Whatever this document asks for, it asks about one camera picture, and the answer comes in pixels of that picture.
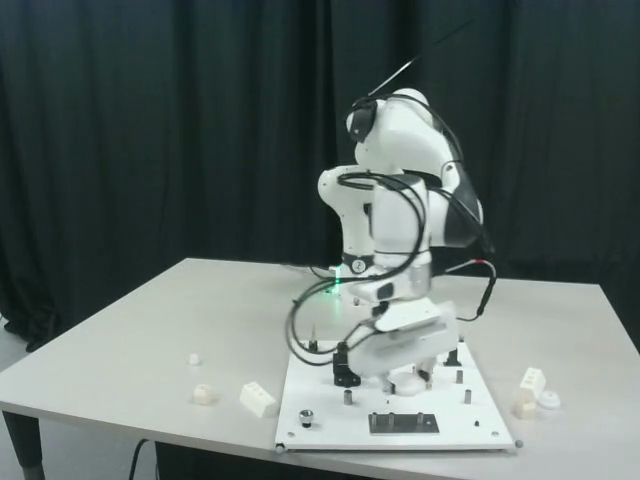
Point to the white small gear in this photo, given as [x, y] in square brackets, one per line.
[194, 359]

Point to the long white holder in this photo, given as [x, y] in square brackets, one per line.
[258, 398]

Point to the flat white mount plate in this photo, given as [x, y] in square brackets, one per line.
[407, 316]

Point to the white task board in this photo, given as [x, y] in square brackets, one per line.
[440, 410]

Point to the metal round peg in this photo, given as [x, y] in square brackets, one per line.
[346, 398]

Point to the black curtain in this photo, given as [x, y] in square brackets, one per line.
[100, 100]

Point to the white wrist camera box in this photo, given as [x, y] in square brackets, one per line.
[386, 291]

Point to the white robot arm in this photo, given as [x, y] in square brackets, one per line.
[395, 220]

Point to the black Ethernet plug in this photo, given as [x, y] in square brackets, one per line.
[312, 345]

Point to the white large gear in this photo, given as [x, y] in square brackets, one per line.
[407, 384]

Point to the tall white holder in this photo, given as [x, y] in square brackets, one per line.
[532, 381]

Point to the white medium gear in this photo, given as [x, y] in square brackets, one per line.
[549, 400]

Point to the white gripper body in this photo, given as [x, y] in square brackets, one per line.
[400, 350]

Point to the metal bolt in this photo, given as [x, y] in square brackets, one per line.
[306, 417]

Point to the small white cube holder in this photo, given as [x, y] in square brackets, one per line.
[522, 406]
[204, 395]

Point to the black D-SUB plug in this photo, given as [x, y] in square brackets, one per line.
[342, 372]

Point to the black table leg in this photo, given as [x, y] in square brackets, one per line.
[22, 442]

